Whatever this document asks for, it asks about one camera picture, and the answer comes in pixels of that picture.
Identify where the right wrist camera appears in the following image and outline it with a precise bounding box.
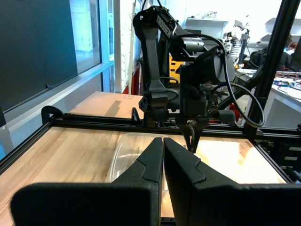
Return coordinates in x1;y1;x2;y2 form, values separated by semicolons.
180;65;210;118

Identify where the clear plastic container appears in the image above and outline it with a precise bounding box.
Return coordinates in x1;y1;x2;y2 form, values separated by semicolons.
104;132;189;184

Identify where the yellow drawer cabinet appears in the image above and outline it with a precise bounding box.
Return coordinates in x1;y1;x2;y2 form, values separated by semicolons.
168;55;185;84

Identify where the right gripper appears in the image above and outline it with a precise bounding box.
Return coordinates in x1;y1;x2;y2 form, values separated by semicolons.
176;83;237;153

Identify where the person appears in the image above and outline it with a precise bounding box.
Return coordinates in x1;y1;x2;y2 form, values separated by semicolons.
283;34;301;72

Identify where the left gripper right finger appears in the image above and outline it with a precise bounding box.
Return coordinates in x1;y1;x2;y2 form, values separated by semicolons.
164;137;301;226

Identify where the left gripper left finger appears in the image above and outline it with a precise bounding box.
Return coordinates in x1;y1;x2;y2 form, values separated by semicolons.
10;137;165;226

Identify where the white desk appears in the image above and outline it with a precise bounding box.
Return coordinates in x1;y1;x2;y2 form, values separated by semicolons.
263;69;301;129

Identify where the black frame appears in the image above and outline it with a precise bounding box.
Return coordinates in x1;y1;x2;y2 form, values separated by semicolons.
0;0;301;185

